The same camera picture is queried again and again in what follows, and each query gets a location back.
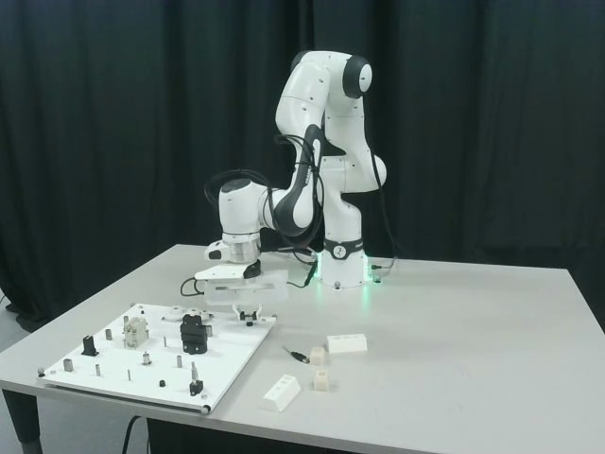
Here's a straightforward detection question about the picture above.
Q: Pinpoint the black table leg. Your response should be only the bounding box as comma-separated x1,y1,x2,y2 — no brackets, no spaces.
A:
0,387,40,454

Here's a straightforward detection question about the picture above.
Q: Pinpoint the black floor cable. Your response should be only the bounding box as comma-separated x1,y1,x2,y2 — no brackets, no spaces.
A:
123,413,148,454

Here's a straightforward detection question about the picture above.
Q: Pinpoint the black base cable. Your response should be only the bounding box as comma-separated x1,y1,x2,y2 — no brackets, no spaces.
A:
366,141,402,275

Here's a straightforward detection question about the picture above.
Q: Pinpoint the beige waterproof plug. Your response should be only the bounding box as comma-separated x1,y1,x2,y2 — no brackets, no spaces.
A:
121,317,148,350

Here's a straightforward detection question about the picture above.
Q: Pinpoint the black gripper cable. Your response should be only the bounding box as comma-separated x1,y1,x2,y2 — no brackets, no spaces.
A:
181,275,210,298

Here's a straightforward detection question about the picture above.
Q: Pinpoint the white sloped peg holder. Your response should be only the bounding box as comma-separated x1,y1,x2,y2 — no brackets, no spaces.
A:
262,373,303,411

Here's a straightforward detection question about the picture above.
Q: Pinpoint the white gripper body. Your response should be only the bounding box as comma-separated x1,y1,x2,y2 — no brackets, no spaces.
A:
205,271,288,305

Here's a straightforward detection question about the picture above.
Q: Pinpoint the long white peg holder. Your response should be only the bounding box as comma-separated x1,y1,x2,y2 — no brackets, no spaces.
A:
326,333,369,355

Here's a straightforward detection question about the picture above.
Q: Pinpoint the black curtain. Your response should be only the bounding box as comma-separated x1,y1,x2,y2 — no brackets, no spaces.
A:
0,0,605,332

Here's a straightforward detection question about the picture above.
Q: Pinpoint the thin black tool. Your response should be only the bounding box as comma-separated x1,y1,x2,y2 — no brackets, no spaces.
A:
282,344,311,365

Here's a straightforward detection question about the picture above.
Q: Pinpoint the white task board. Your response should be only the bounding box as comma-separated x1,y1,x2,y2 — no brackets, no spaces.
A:
36,302,279,417

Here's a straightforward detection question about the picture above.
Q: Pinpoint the black D-SUB plug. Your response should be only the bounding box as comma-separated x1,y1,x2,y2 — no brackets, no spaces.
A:
180,311,210,357

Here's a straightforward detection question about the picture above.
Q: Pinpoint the black box under table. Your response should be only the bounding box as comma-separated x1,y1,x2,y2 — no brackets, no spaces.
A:
146,418,332,454

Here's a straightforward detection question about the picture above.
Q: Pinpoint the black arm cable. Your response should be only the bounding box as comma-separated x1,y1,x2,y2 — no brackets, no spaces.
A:
203,131,327,256

